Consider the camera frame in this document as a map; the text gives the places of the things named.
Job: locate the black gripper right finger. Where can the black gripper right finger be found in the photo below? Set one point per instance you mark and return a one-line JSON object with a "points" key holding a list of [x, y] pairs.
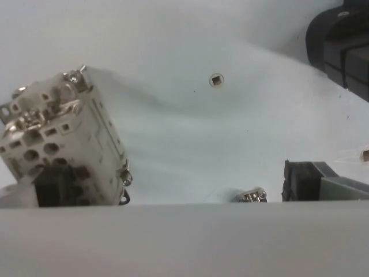
{"points": [[299, 181]]}

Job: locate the white task board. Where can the white task board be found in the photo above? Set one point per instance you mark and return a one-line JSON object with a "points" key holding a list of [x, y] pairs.
{"points": [[201, 130]]}

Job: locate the black D-SUB plug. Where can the black D-SUB plug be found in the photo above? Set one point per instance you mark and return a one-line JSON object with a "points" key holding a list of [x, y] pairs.
{"points": [[340, 57]]}

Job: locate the grey waterproof plug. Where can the grey waterproof plug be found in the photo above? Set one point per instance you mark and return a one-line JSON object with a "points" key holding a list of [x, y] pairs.
{"points": [[57, 130]]}

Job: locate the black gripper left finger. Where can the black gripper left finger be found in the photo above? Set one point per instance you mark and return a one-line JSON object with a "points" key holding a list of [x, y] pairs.
{"points": [[57, 190]]}

